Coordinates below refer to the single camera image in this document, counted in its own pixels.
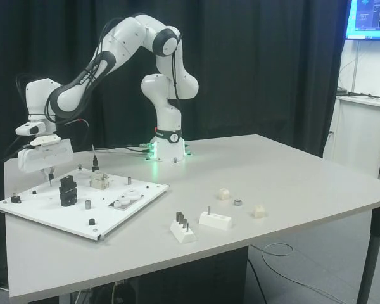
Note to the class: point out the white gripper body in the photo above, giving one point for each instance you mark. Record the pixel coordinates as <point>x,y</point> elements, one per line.
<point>46,155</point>

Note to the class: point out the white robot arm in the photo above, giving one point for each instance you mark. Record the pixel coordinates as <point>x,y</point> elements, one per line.
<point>174,79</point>

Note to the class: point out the large metal square peg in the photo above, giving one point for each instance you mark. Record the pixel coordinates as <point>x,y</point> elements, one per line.
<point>179,218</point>

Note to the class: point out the medium metal square peg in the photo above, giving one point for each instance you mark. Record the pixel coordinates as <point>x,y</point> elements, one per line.
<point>183,221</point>

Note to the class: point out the white square peg holder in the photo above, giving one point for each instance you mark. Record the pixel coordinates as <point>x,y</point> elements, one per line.
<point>183,236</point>

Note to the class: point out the white round peg holder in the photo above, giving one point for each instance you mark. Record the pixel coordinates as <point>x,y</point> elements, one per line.
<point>215,221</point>

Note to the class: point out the round metal nut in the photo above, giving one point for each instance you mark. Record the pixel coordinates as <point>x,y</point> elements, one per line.
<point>238,202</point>

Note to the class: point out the flat white mounting plate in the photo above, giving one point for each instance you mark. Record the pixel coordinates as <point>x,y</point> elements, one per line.
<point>47,139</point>

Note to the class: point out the black D-SUB plug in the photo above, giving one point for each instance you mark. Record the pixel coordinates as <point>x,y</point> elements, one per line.
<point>68,196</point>

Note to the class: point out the white task board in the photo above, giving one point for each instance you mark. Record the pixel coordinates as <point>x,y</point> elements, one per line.
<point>44,215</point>

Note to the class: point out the white medium gear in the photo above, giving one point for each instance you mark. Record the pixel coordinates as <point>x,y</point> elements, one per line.
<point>124,200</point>

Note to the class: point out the black curtain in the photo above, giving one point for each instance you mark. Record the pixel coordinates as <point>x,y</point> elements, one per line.
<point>272,63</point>

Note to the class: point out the white cabinet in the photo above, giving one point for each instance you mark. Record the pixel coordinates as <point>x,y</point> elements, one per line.
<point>351,133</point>

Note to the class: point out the black table leg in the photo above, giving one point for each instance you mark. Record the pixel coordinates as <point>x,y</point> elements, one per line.
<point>375,253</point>

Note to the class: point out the blue screen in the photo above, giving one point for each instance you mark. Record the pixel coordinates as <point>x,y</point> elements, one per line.
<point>370,19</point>

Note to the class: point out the small white wrist camera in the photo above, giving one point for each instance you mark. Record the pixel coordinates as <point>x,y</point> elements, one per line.
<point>28,129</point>

